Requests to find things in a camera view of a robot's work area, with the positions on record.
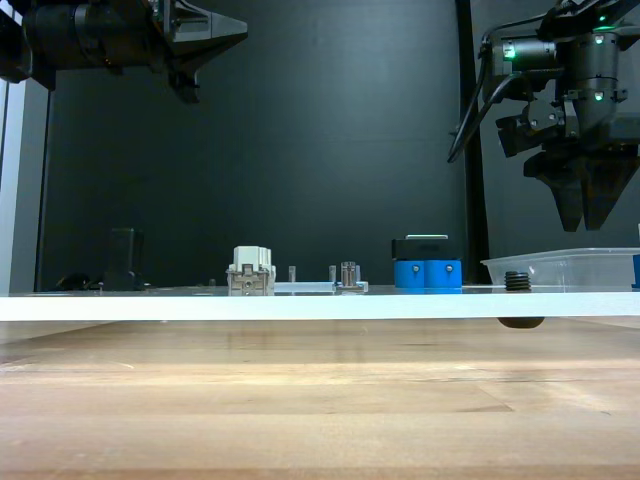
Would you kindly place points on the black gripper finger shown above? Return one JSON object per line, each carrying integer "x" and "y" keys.
{"x": 565, "y": 185}
{"x": 225, "y": 32}
{"x": 607, "y": 185}

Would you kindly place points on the beige rectangular connector housing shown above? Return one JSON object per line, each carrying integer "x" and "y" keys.
{"x": 250, "y": 272}

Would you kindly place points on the clear plastic tub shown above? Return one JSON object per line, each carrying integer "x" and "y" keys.
{"x": 575, "y": 270}

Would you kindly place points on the black screw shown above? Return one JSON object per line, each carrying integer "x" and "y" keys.
{"x": 518, "y": 281}

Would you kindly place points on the black board foot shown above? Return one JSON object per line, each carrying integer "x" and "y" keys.
{"x": 520, "y": 323}

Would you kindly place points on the black socket block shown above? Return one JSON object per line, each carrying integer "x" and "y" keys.
{"x": 122, "y": 260}

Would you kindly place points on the clear block with metal clamps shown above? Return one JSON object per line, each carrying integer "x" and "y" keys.
{"x": 305, "y": 288}

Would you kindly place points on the white mounting board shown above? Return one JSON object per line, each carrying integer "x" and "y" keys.
{"x": 300, "y": 305}

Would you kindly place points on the black metal frame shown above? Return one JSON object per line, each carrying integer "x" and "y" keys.
{"x": 472, "y": 200}

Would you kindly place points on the blue d-sub connector mount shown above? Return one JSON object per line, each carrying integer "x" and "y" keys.
{"x": 427, "y": 272}

